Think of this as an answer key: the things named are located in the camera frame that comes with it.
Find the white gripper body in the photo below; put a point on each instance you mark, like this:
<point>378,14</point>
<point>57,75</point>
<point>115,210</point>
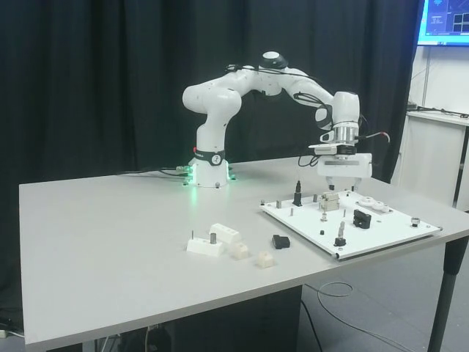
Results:
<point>344,166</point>

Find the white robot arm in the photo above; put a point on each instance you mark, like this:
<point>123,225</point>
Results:
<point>216,139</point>

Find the white empty peg holder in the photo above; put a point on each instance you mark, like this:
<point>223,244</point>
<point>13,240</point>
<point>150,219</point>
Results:
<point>227,231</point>

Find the thick metal round peg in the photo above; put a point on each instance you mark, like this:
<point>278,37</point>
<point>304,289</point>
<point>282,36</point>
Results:
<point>213,238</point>

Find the white large gear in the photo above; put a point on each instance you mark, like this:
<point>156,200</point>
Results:
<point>367,201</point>

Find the grey rectangular plug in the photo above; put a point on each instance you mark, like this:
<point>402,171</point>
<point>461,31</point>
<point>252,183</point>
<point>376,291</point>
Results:
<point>327,204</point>

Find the white medium gear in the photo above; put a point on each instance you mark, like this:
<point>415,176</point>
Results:
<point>378,206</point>

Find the metal BNC plug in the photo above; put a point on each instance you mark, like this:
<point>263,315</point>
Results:
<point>324,217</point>

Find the black D-SUB plug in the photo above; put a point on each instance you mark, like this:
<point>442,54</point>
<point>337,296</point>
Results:
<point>362,218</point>

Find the white small gear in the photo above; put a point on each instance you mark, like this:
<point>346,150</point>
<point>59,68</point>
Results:
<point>385,209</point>

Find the metal plug on black base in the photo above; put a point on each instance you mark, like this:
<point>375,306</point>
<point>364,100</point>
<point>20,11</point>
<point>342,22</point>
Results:
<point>340,237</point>

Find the white task board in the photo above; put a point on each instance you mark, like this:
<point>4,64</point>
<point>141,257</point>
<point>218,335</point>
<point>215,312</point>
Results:
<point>388,234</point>

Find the metal bolt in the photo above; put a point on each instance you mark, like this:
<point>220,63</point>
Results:
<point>415,222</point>

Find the black plug block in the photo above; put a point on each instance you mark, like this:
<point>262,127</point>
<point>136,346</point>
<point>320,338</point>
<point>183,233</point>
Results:
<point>281,242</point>

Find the white cabinet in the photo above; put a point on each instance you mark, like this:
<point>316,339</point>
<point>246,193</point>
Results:
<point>432,157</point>

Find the small cream holder block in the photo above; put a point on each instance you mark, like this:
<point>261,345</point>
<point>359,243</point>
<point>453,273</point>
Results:
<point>239,251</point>
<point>265,260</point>

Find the black table leg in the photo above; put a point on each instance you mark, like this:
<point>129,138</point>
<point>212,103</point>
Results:
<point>445,293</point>

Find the blue screen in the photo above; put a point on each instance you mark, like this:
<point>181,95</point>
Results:
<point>445,22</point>

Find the black curtain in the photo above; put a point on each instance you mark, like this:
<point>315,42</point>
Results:
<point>110,73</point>

